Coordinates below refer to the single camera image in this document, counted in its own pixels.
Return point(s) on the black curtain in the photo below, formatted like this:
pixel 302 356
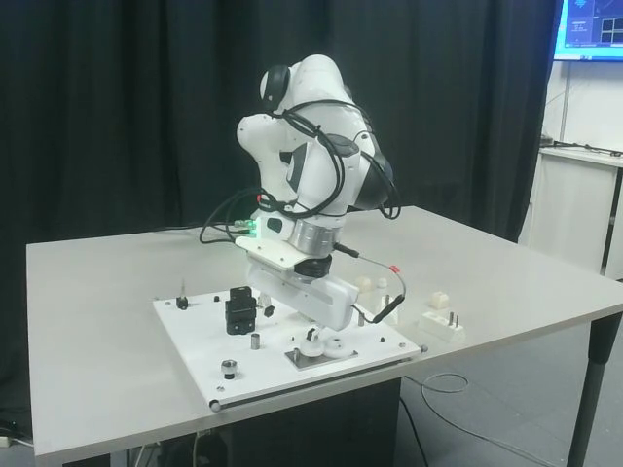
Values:
pixel 121 97

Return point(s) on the white cabinet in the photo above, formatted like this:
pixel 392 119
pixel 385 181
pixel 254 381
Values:
pixel 574 209

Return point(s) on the black table leg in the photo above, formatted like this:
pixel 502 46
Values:
pixel 591 389

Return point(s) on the small black plug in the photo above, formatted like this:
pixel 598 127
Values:
pixel 182 301

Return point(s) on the white small gear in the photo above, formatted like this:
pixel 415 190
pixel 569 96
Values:
pixel 382 283

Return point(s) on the round knurled metal plug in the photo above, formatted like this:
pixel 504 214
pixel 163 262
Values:
pixel 229 369

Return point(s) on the flat white mounting plate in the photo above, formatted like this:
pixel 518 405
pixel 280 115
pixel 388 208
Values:
pixel 272 255

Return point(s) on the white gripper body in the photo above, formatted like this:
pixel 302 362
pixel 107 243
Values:
pixel 316 301

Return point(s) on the white task board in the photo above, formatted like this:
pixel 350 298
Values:
pixel 194 340

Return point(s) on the black D-SUB plug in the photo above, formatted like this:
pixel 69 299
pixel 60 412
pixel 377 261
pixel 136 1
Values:
pixel 240 311

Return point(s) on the small metal peg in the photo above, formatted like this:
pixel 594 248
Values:
pixel 451 319

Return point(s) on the small white wrist camera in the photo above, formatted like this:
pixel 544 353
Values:
pixel 275 225

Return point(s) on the white power strip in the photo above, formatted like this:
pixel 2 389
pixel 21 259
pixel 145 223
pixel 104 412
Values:
pixel 5 441

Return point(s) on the white large gear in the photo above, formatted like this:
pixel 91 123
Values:
pixel 340 348

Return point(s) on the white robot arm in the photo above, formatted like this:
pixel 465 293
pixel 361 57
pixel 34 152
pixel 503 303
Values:
pixel 316 160

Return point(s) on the blue screen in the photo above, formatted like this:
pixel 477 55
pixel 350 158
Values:
pixel 591 29

